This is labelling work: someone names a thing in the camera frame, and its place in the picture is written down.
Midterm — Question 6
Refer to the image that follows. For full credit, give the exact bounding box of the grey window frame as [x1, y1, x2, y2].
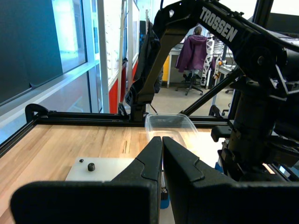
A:
[0, 0, 110, 140]

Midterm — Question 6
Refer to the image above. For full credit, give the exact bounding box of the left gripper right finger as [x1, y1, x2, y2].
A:
[163, 136, 299, 224]

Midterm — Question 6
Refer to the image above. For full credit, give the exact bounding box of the person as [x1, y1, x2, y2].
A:
[175, 26, 217, 81]

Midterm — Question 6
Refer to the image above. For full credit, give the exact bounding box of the white board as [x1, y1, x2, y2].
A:
[65, 151, 220, 224]

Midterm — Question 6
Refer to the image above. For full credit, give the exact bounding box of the black aluminium frame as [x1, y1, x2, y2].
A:
[0, 0, 275, 159]

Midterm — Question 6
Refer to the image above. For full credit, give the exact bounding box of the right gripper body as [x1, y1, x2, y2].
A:
[211, 125, 299, 182]

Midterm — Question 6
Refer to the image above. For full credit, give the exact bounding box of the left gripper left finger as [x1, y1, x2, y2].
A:
[10, 136, 164, 224]

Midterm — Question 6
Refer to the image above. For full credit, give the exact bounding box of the black office chair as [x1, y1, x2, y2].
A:
[175, 70, 204, 96]

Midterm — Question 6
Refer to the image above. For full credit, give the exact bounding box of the white lattice structure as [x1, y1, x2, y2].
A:
[200, 35, 225, 90]

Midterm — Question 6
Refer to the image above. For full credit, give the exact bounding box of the black monitor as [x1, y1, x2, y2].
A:
[266, 13, 299, 38]

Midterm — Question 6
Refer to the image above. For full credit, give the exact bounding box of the white desk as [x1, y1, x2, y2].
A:
[166, 43, 187, 89]

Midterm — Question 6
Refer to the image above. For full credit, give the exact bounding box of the clear plastic tub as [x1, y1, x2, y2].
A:
[144, 112, 199, 151]

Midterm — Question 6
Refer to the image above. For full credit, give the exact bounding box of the red wall panel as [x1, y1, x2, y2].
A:
[108, 62, 138, 114]

